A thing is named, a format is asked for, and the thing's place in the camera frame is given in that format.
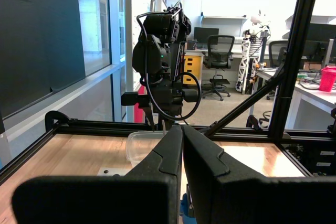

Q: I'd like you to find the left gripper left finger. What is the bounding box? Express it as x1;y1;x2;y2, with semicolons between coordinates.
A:
12;125;184;224

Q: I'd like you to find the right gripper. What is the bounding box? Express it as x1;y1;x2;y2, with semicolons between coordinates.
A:
120;78;202;133

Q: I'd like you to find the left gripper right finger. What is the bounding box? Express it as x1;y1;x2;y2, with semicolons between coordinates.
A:
183;125;336;224

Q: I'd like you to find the clear plastic tub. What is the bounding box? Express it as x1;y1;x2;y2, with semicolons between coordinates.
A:
125;131;170;162

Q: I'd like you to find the yellow drawer cabinet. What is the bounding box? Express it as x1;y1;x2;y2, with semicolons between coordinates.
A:
183;55;204;89

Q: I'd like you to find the black desk monitor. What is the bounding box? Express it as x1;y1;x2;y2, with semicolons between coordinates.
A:
304;23;336;61
193;27;220;45

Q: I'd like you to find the black office chair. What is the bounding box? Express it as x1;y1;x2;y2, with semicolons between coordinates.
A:
202;34;236;102
266;40;289;101

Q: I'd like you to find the white lattice robot figure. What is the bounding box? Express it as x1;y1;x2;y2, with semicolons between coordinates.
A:
235;10;271;94

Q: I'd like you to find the white desk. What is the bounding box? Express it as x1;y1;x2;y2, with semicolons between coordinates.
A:
251;66;336;132

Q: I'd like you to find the red plastic bin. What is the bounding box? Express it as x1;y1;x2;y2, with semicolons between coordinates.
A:
319;66;336;93

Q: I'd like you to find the white wall shelf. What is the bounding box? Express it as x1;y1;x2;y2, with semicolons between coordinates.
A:
201;15;249;37

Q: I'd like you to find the black aluminium table frame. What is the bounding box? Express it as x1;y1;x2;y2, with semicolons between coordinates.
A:
0;0;336;186

